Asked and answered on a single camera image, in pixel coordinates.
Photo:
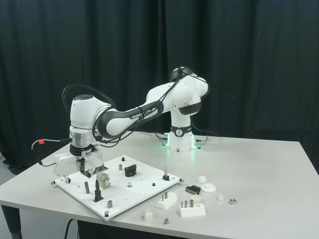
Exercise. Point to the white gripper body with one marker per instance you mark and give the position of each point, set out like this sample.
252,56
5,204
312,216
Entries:
62,164

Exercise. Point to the white small gear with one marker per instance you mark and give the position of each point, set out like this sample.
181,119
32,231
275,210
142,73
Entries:
220,197

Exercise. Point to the black curtain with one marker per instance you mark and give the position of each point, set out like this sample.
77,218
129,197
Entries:
74,37

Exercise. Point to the black D-SUB plug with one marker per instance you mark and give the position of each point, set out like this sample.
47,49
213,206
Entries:
193,190

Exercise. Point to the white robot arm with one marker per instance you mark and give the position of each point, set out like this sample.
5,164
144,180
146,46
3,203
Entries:
117,122

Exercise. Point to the metal hex nut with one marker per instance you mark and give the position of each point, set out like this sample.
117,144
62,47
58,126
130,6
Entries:
233,201

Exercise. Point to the white task board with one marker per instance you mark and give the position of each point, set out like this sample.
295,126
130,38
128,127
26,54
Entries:
139,196

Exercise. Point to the tall metal square peg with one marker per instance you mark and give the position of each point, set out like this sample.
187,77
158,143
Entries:
86,187

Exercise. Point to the small white plug holder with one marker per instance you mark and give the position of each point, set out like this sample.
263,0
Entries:
147,214
196,198

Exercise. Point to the white peg holder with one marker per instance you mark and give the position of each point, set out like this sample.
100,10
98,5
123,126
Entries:
167,203
192,212

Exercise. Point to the short metal square peg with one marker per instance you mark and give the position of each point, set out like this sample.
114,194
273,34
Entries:
110,203

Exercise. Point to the black USB plug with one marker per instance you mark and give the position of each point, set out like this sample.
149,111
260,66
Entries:
97,189

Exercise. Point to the black table leg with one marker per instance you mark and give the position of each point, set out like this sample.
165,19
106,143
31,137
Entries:
11,220

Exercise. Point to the white large gear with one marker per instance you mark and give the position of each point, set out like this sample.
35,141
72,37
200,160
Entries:
208,188

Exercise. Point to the white medium gear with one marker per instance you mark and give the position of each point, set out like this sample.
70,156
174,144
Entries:
201,179

